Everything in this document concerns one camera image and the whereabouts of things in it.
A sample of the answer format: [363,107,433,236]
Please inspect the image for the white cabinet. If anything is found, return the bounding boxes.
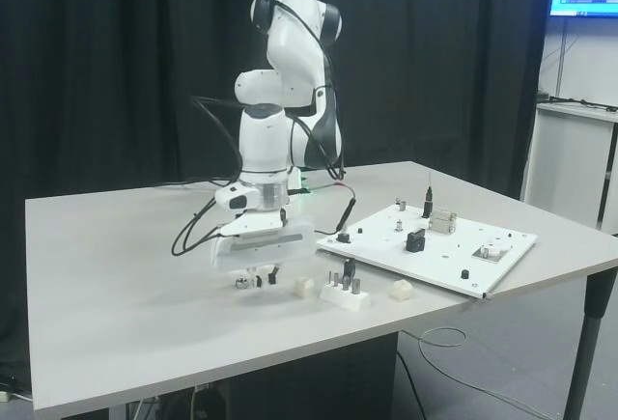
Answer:
[523,98,618,238]

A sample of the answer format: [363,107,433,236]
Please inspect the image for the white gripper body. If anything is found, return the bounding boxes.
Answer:
[211,216,318,275]

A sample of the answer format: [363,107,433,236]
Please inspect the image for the black table leg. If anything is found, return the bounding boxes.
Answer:
[562,269,612,420]

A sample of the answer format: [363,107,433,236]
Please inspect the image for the black floor cable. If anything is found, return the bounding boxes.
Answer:
[397,350,422,420]

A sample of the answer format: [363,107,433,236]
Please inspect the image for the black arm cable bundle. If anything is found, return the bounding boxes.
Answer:
[169,0,349,260]

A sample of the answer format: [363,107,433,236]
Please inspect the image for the thin black cable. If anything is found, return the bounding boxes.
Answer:
[538,93,618,113]

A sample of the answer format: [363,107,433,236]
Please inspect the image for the black block plug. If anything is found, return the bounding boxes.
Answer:
[405,229,427,253]

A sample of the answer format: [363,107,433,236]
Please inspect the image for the black upright plug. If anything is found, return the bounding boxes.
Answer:
[422,173,434,219]

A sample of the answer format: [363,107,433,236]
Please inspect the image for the long white peg holder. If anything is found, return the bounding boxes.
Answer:
[319,284,373,314]

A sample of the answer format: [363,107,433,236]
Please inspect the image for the black table cable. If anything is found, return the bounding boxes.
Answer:
[161,177,240,189]

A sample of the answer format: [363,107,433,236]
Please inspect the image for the grey floor cable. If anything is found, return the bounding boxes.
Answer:
[417,325,580,420]

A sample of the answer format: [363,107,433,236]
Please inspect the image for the white task board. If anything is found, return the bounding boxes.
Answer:
[315,200,538,301]

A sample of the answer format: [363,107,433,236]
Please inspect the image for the silver connector block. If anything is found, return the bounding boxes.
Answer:
[429,210,458,237]

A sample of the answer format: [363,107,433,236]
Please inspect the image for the thin black rod on wire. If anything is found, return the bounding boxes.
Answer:
[316,179,359,235]

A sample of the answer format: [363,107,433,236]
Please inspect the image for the small cream cube holder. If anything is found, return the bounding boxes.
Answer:
[389,278,414,301]
[293,276,318,300]

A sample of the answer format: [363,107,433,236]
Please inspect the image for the black control cabinet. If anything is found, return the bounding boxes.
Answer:
[126,330,402,420]

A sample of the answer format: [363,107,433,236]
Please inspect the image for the black curtain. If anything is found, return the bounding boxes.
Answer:
[0,0,551,242]

